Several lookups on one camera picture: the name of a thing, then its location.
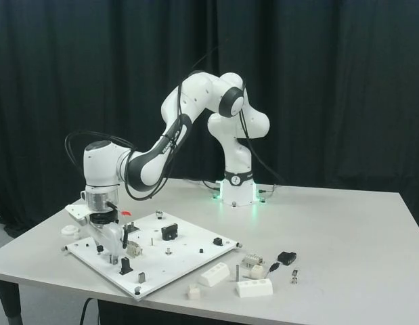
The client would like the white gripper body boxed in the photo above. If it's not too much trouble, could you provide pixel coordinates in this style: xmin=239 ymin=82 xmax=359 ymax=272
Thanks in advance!
xmin=87 ymin=222 xmax=125 ymax=257

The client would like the white peg holder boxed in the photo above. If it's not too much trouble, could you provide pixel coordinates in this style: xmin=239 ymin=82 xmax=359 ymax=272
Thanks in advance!
xmin=235 ymin=278 xmax=275 ymax=299
xmin=199 ymin=261 xmax=229 ymax=286

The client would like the black rod with red tag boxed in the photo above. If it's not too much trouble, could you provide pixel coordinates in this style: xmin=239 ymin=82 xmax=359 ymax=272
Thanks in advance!
xmin=120 ymin=210 xmax=133 ymax=245

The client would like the white task board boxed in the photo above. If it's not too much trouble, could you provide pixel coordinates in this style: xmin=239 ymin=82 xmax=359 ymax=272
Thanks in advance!
xmin=62 ymin=210 xmax=242 ymax=301

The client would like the black table leg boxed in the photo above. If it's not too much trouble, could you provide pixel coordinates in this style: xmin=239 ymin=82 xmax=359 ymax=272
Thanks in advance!
xmin=0 ymin=278 xmax=21 ymax=325

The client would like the beige waterproof plug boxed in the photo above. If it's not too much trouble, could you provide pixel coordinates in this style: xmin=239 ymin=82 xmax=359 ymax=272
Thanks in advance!
xmin=242 ymin=253 xmax=261 ymax=270

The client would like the black D-SUB plug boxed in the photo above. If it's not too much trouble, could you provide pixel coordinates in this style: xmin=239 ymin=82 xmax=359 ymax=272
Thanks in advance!
xmin=277 ymin=251 xmax=298 ymax=265

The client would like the black curtain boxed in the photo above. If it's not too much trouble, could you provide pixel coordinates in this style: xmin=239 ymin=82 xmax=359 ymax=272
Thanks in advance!
xmin=0 ymin=0 xmax=419 ymax=225

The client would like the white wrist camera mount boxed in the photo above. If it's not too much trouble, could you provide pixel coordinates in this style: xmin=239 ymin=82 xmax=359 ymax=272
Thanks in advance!
xmin=64 ymin=190 xmax=93 ymax=228

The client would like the black cable under table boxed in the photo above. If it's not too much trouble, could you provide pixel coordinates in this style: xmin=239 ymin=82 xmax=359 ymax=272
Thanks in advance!
xmin=81 ymin=297 xmax=100 ymax=325

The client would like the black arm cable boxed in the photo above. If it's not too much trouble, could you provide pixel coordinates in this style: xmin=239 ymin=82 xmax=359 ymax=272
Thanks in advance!
xmin=64 ymin=43 xmax=281 ymax=201

